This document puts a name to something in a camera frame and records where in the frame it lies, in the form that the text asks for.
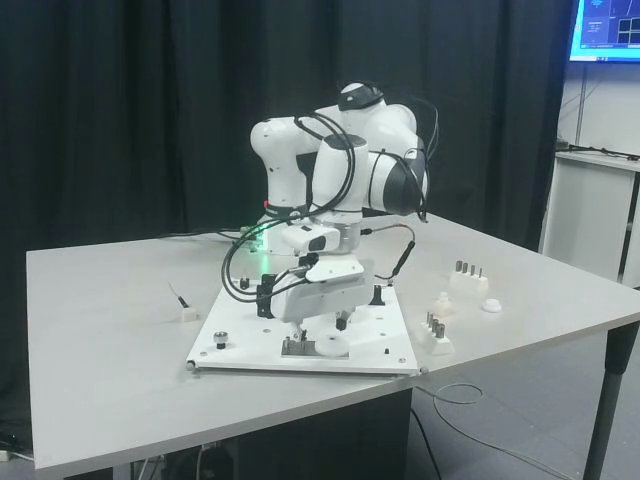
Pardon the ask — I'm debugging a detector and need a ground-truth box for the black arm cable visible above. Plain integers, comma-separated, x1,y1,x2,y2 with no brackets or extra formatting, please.
367,84,442,224
222,113,371,301

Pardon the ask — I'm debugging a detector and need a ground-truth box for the white square peg holder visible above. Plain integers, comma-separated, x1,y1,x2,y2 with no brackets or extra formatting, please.
448,272,490,302

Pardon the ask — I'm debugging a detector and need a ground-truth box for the black table cable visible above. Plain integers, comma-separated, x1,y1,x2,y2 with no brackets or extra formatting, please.
169,227,269,246

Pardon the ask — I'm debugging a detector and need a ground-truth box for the grey table leg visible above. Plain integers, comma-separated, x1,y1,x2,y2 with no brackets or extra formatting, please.
583,324,636,480

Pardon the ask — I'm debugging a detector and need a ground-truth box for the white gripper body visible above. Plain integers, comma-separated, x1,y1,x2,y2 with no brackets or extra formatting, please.
270,271,375,325

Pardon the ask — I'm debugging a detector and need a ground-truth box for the thin black rod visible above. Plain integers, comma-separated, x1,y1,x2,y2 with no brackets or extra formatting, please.
394,239,417,279

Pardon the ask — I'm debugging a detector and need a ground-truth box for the black curtain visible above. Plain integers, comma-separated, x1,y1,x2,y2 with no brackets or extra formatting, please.
0,0,576,446

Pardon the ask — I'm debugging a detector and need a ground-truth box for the white large gear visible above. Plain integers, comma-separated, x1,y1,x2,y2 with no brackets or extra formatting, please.
315,333,351,359

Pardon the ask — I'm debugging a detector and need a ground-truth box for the white cabinet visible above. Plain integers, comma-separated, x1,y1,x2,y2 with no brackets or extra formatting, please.
538,149,640,292

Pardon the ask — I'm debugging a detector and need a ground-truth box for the white task board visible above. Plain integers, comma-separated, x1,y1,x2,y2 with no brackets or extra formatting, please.
184,282,430,377

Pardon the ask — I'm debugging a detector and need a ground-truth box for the blue screen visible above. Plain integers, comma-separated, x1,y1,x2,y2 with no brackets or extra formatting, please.
568,0,640,64

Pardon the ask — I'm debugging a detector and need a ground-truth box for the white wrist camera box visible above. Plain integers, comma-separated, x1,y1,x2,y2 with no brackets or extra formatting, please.
281,225,342,257

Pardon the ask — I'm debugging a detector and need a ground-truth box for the thin rod wire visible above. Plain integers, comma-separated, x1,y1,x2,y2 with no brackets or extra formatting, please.
362,223,416,246

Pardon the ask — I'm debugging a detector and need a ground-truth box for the white round peg holder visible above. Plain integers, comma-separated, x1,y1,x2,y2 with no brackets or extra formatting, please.
417,324,455,357

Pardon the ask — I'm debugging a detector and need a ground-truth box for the grey floor cable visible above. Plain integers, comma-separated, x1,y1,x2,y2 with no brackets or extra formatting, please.
430,381,601,441

